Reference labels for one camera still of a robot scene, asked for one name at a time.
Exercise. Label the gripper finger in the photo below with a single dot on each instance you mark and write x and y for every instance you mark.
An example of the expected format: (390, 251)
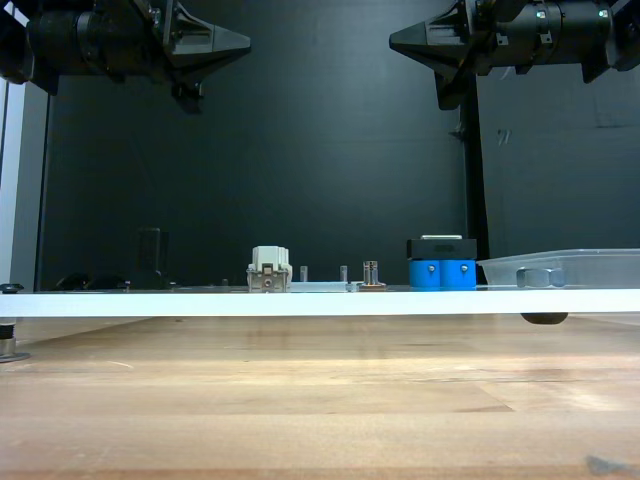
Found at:
(435, 45)
(205, 45)

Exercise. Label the small black clamp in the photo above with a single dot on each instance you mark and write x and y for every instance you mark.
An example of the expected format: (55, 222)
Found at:
(150, 250)

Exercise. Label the blue and black connector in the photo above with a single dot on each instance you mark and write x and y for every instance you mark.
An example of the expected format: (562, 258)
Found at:
(442, 265)

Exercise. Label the grey connector housing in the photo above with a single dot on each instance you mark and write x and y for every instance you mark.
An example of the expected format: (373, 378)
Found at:
(268, 270)

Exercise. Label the clear plastic tub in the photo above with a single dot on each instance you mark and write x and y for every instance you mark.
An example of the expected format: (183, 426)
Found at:
(600, 267)

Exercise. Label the small brass socket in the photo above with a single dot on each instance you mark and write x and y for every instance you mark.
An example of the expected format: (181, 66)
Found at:
(373, 275)

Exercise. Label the small silver screw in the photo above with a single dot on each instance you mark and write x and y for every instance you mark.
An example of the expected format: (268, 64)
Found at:
(303, 274)

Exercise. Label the black board screw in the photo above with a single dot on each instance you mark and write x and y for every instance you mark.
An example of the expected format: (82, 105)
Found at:
(12, 287)

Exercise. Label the black rubber board foot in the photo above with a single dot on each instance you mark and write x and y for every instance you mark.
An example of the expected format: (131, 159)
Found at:
(544, 318)

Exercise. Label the white board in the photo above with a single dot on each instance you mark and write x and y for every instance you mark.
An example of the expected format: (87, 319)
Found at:
(320, 305)

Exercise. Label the silver threaded board foot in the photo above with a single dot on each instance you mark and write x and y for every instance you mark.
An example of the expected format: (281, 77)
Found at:
(9, 345)

